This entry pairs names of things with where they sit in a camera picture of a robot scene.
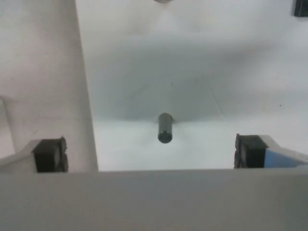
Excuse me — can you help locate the black plug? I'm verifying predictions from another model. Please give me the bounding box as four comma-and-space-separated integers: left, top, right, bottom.
294, 0, 308, 18

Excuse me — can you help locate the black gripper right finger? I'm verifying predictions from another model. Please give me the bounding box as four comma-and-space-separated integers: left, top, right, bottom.
233, 133, 308, 169

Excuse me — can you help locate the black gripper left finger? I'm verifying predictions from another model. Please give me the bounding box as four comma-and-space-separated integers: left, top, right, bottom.
0, 136, 70, 173

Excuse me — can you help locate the metal round peg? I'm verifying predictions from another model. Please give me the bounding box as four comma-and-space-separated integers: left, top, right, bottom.
157, 112, 174, 145

